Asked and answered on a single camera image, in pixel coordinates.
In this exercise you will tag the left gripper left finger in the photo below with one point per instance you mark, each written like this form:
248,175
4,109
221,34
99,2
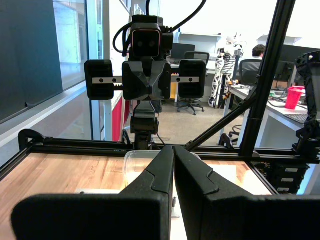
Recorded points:
100,220

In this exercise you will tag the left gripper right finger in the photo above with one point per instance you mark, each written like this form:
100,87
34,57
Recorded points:
250,220

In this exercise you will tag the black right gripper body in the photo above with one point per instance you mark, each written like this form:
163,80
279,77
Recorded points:
98,70

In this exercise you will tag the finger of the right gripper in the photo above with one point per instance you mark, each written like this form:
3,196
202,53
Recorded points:
135,82
161,85

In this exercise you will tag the white task board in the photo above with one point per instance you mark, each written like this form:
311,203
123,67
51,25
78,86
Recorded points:
100,191

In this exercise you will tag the whiteboard partition red base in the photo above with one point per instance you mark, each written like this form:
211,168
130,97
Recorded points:
120,112

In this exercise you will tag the black computer monitor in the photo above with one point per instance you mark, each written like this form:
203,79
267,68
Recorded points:
183,48
287,57

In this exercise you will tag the black office chair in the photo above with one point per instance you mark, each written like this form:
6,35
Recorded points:
248,71
197,56

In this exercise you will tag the clear plastic tub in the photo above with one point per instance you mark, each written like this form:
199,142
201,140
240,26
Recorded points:
130,170

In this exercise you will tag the white shelf unit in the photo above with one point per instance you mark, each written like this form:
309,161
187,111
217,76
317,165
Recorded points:
200,37

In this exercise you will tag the black equipment boxes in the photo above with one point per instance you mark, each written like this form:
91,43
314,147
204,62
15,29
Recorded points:
295,175

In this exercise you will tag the white humanoid robot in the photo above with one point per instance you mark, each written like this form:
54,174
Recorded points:
226,65

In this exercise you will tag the person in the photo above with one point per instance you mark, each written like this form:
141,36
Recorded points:
258,51

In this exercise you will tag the white desk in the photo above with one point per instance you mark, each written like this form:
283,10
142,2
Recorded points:
280,113

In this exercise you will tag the black keyboard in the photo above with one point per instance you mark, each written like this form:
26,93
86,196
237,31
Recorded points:
298,118

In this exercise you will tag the red plastic cup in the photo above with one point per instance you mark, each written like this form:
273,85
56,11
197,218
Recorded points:
293,98

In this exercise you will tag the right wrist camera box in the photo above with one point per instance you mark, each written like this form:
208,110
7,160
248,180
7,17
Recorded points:
146,42

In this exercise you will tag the black aluminium frame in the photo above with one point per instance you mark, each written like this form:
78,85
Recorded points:
265,82

